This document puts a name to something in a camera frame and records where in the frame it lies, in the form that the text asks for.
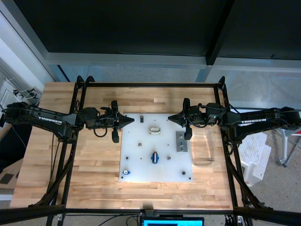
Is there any grey metal bar with holes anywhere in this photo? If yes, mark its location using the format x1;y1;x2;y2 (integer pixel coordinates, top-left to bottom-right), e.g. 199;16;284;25
175;131;188;153

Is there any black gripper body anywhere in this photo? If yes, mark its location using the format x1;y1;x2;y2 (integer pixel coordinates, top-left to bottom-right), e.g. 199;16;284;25
183;98;205;141
98;100;120;144

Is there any white plastic board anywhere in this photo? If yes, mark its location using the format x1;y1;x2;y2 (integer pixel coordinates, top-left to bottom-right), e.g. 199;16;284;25
119;113;194;182

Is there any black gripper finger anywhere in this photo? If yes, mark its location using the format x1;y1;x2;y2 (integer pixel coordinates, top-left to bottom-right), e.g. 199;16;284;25
119;120;135;129
167;118;185;128
167;110;185;120
119;112;135;121

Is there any white and black cable bundle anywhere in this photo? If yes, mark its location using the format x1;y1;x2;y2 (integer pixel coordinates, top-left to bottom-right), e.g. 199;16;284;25
13;88;40;101

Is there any brown cardboard box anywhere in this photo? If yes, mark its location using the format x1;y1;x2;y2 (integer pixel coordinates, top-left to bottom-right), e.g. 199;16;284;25
0;159;24;189

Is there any black aluminium frame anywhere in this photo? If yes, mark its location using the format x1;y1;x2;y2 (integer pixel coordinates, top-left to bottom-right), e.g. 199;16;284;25
0;75;301;226

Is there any black wall post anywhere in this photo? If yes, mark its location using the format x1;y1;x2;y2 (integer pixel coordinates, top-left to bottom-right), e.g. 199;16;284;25
206;0;236;66

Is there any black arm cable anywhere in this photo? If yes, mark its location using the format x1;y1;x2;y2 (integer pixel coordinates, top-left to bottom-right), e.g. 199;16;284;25
94;124;108;138

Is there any grey metal stand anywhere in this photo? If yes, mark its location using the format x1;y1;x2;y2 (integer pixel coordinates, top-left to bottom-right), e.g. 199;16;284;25
272;128;301;168

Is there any clear plastic tub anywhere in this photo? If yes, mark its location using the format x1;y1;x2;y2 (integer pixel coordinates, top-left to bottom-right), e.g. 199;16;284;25
190;128;216;168

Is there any blue laptop screen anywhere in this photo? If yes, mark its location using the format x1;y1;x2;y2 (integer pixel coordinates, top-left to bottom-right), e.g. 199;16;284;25
141;217;205;226

